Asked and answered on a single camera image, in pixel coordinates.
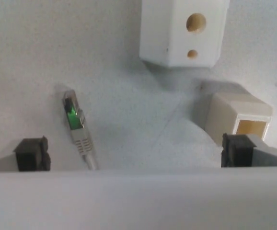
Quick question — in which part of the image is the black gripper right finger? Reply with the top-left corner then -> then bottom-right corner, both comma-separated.
220,133 -> 277,168

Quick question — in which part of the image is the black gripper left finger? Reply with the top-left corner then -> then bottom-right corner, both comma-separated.
0,135 -> 52,172

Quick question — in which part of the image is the white holder with square hole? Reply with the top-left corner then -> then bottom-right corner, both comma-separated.
193,80 -> 274,146

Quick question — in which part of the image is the white holder with round holes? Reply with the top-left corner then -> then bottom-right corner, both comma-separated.
138,0 -> 229,69

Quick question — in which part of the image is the grey Ethernet plug with cable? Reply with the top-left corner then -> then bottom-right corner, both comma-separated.
62,89 -> 99,171

